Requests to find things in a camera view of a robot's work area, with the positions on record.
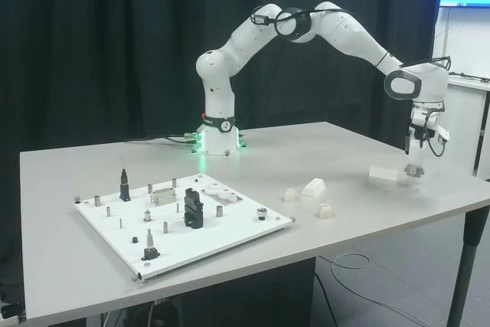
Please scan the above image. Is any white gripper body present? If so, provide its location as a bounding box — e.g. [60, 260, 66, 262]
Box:
[406, 136, 430, 169]

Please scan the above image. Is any long white holder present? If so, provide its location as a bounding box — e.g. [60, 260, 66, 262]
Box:
[368, 165, 400, 185]

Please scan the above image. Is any wide white holder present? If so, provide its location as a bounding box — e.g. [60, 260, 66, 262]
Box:
[301, 177, 326, 198]

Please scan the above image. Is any black table leg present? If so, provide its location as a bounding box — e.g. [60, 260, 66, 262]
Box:
[446, 210, 490, 327]

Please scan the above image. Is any white task board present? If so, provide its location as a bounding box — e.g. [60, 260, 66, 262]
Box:
[72, 172, 298, 282]

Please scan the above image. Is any black D-SUB plug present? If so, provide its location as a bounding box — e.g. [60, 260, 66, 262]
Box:
[181, 187, 204, 230]

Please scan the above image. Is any black curtain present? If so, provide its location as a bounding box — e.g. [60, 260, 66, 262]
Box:
[0, 0, 449, 305]

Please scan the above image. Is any thin black cable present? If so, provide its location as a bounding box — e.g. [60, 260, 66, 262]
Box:
[446, 69, 490, 83]

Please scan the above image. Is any grey floor cable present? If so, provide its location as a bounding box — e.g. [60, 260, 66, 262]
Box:
[329, 252, 464, 322]

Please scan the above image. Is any black base cable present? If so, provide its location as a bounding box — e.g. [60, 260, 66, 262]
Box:
[126, 133, 202, 149]

